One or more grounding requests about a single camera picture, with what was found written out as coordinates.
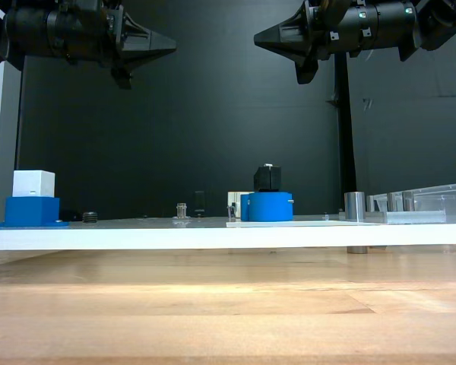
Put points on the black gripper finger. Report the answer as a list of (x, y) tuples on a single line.
[(285, 34), (144, 40)]

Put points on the large steel cylinder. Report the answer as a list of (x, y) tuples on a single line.
[(355, 206)]

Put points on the black D-sub connector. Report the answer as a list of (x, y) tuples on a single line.
[(266, 178)]

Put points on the white cube block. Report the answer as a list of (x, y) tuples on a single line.
[(32, 182)]

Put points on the small black upright plug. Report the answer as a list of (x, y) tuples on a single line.
[(199, 201)]

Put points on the white connector housing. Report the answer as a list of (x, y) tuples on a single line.
[(235, 198)]

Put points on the small clear connector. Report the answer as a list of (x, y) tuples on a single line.
[(181, 210)]

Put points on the blue round holder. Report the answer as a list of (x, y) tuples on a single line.
[(268, 208)]

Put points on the small steel peg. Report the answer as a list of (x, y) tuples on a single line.
[(392, 202), (370, 204), (408, 201)]

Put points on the black knurled nut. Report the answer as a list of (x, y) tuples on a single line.
[(90, 217)]

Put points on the blue square holder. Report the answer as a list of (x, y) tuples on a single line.
[(30, 211)]

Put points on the white board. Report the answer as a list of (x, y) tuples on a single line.
[(137, 237)]

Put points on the black frame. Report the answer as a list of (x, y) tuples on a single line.
[(344, 133)]

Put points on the grey metal base plate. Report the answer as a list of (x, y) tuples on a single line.
[(376, 217)]

